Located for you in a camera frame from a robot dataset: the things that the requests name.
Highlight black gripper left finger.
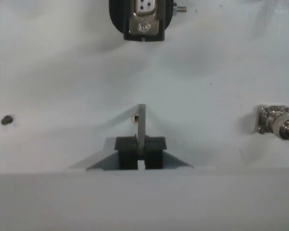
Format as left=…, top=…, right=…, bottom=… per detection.
left=67, top=136, right=139, bottom=171

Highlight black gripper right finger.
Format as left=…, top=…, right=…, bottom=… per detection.
left=144, top=136, right=195, bottom=170

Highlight thin metal square peg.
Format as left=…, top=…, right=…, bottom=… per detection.
left=136, top=103, right=146, bottom=161

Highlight white task board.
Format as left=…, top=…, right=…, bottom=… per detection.
left=0, top=0, right=289, bottom=175

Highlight metal BNC plug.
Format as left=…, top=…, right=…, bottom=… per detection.
left=267, top=115, right=289, bottom=143

